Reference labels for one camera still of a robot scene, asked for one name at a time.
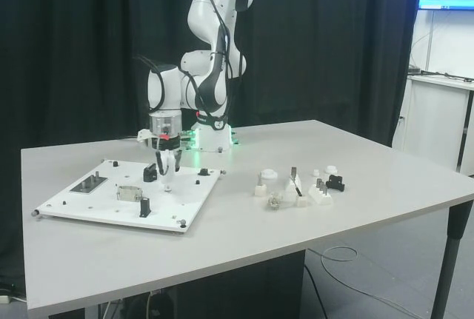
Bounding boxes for black D-SUB plug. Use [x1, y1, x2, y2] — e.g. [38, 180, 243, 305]
[325, 173, 347, 191]

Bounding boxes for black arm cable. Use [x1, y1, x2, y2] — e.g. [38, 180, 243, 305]
[135, 0, 238, 120]

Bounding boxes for white holder round pegs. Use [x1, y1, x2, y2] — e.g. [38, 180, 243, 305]
[309, 184, 333, 206]

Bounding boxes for white cabinet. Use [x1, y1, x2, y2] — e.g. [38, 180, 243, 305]
[392, 73, 474, 178]

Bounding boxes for beige metal connector plug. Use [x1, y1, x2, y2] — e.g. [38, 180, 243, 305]
[265, 192, 282, 210]

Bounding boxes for black table leg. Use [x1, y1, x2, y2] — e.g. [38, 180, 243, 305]
[431, 196, 474, 319]

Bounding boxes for grey floor cable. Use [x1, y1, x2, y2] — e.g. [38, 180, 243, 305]
[320, 246, 438, 319]

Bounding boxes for white small holder with plug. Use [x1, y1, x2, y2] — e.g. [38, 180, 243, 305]
[253, 172, 267, 197]

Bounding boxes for white task board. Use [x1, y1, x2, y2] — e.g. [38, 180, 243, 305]
[31, 158, 227, 235]

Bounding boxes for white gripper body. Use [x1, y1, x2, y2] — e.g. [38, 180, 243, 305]
[161, 148, 182, 178]

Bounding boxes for white holder square pegs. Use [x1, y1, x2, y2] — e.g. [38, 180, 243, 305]
[284, 176, 303, 198]

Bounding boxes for white large gear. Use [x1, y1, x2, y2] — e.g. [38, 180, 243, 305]
[258, 168, 279, 183]

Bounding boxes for black curtain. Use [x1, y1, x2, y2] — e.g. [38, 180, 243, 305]
[0, 0, 423, 298]

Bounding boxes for black floor cable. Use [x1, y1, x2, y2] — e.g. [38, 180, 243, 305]
[303, 265, 330, 319]

